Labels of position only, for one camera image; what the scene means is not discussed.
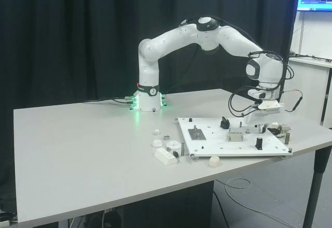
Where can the small white square holder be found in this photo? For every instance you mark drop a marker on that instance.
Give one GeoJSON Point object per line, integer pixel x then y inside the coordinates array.
{"type": "Point", "coordinates": [214, 161]}

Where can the metal round peg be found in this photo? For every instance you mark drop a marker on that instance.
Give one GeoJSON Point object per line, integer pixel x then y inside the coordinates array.
{"type": "Point", "coordinates": [182, 149]}

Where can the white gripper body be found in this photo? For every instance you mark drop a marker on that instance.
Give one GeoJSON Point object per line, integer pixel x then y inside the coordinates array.
{"type": "Point", "coordinates": [256, 117]}

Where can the white medium gear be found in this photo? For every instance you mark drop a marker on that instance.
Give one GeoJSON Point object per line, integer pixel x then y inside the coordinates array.
{"type": "Point", "coordinates": [156, 143]}

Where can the white large gear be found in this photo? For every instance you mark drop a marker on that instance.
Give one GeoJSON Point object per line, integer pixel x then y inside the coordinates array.
{"type": "Point", "coordinates": [172, 145]}

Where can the white small gear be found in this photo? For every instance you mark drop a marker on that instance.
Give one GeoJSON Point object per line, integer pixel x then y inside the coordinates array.
{"type": "Point", "coordinates": [156, 131]}

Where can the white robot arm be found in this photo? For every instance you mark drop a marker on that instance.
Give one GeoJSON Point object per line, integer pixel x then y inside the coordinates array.
{"type": "Point", "coordinates": [168, 43]}

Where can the black box under table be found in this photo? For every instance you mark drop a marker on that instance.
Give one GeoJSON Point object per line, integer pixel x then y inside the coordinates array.
{"type": "Point", "coordinates": [166, 204]}

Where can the white cabinet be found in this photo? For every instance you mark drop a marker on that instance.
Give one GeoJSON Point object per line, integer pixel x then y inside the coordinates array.
{"type": "Point", "coordinates": [311, 87]}

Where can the white holder with holes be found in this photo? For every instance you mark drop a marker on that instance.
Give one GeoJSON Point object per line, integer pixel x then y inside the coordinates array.
{"type": "Point", "coordinates": [164, 156]}

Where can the black curtain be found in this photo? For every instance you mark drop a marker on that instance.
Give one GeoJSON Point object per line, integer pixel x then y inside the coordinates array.
{"type": "Point", "coordinates": [64, 30]}

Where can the white task board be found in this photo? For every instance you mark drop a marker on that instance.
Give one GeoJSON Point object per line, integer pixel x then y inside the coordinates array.
{"type": "Point", "coordinates": [215, 145]}

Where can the black D-SUB plug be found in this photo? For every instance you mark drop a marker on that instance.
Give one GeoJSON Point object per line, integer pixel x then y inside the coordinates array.
{"type": "Point", "coordinates": [273, 129]}

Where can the grey waterproof plug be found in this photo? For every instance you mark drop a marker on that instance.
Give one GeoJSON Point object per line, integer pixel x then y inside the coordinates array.
{"type": "Point", "coordinates": [284, 129]}

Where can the black table leg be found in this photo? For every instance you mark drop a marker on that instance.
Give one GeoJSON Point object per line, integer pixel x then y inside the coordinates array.
{"type": "Point", "coordinates": [317, 186]}

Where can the metal square peg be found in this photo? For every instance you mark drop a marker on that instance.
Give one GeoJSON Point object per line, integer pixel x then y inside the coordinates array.
{"type": "Point", "coordinates": [287, 137]}

